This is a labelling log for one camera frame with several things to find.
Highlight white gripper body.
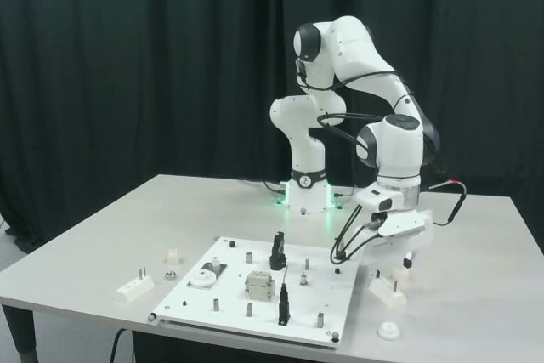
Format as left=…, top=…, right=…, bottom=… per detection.
left=361, top=209, right=435, bottom=258

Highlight white peg holder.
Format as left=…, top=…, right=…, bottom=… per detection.
left=368, top=277, right=408, bottom=308
left=116, top=277, right=155, bottom=305

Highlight white medium gear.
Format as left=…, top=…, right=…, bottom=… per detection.
left=377, top=320, right=400, bottom=340

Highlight black D-SUB plug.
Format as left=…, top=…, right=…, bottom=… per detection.
left=269, top=230, right=286, bottom=271

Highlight black Ethernet plug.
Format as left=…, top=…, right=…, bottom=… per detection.
left=276, top=264, right=292, bottom=325

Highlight beige waterproof plug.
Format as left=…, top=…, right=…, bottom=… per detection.
left=244, top=271, right=269, bottom=298

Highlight white large gear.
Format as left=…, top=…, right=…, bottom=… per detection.
left=190, top=271, right=217, bottom=290

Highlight white task board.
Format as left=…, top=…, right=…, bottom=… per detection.
left=147, top=235, right=367, bottom=343

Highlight black curtain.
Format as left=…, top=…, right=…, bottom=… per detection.
left=0, top=0, right=544, bottom=237

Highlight black table leg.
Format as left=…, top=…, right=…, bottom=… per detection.
left=2, top=305, right=36, bottom=363

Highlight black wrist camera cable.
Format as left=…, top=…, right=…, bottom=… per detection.
left=329, top=203, right=383, bottom=264

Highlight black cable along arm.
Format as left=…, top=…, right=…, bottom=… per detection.
left=295, top=56, right=447, bottom=177

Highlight black cable behind arm foot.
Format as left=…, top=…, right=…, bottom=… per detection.
left=237, top=178, right=286, bottom=194

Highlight black cable under table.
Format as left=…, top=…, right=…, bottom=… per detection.
left=110, top=327, right=133, bottom=363

